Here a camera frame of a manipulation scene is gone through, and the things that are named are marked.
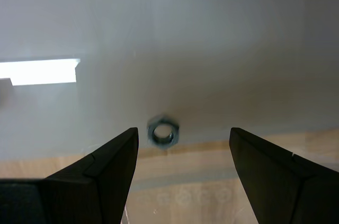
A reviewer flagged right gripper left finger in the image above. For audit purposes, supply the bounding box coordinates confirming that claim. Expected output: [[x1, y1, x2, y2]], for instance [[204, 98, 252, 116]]
[[0, 127, 140, 224]]

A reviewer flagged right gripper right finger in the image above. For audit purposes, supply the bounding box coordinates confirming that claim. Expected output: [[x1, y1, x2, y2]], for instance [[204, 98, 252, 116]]
[[229, 127, 339, 224]]

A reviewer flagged steel nut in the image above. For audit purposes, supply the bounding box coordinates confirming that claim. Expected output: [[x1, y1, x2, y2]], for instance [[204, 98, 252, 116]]
[[147, 113, 182, 149]]

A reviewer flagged white task board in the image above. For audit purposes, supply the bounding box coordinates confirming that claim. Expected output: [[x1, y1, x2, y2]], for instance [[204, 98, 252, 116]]
[[0, 0, 339, 164]]

